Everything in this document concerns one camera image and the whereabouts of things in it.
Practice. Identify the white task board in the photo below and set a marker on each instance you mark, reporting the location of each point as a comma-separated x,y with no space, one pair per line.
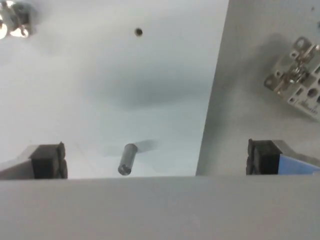
100,75

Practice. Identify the metal BNC plug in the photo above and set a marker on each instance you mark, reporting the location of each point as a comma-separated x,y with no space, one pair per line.
18,17

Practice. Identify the metal round peg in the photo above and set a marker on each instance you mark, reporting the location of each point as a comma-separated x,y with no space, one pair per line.
126,160

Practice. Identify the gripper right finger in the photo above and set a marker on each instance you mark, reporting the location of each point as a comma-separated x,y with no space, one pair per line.
262,158

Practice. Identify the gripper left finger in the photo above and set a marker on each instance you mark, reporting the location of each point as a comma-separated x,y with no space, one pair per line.
47,162

